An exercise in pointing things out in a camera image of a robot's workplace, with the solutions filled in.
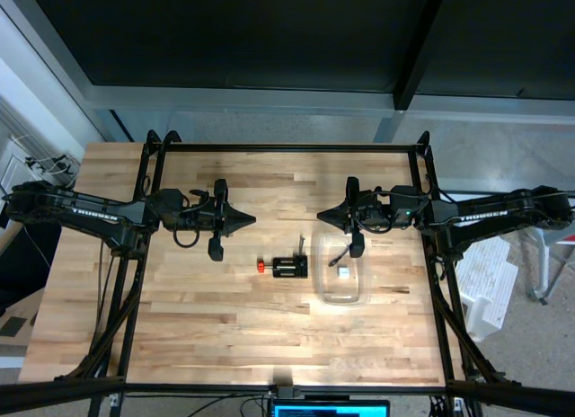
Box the black USB-C connector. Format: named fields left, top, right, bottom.
left=329, top=244, right=350, bottom=269

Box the black vertical wall post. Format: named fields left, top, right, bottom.
left=393, top=0, right=450, bottom=111

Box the screen with blue edge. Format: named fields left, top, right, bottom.
left=269, top=398, right=391, bottom=417

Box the grey metal stand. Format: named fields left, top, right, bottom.
left=523, top=226, right=575, bottom=306

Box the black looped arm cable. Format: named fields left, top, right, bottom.
left=357, top=190, right=393, bottom=233
left=172, top=226, right=202, bottom=249

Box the black vise with red knob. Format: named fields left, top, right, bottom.
left=256, top=253, right=310, bottom=280

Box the white step stool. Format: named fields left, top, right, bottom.
left=452, top=236, right=523, bottom=344

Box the clear plastic tub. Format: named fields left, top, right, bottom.
left=315, top=230, right=371, bottom=308

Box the brown cardboard box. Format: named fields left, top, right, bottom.
left=0, top=286, right=46, bottom=344

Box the black aluminium table frame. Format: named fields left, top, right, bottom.
left=0, top=129, right=575, bottom=417

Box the arm's black gripper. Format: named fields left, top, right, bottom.
left=316, top=176, right=381, bottom=260
left=195, top=178, right=257, bottom=262

